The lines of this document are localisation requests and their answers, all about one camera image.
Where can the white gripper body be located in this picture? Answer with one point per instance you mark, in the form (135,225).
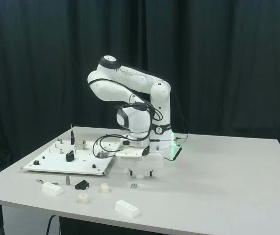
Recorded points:
(154,161)

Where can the white large gear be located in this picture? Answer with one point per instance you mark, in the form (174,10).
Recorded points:
(105,149)

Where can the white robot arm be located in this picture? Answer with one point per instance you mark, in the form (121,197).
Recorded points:
(110,85)

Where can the white medium gear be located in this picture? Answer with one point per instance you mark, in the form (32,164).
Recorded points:
(140,175)

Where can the metal BNC plug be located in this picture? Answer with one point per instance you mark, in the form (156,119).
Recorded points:
(133,185)

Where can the small white cube holder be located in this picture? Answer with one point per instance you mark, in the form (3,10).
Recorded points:
(104,188)

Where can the long white peg holder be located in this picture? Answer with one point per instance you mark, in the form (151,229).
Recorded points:
(52,189)
(127,208)

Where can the black D-SUB plug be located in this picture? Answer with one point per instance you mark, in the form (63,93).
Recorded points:
(81,185)

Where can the small beige cube holder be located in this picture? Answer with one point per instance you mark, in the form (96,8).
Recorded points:
(83,198)

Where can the black plug block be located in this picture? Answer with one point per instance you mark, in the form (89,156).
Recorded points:
(69,156)

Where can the metal round peg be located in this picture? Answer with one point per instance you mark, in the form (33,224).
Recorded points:
(67,179)

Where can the black control cabinet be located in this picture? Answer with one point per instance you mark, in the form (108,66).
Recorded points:
(93,227)

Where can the white task board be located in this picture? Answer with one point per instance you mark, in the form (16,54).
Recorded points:
(56,164)

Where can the small grey Ethernet plug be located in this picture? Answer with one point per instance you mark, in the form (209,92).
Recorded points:
(40,181)

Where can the black curtain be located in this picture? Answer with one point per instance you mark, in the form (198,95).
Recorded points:
(32,49)

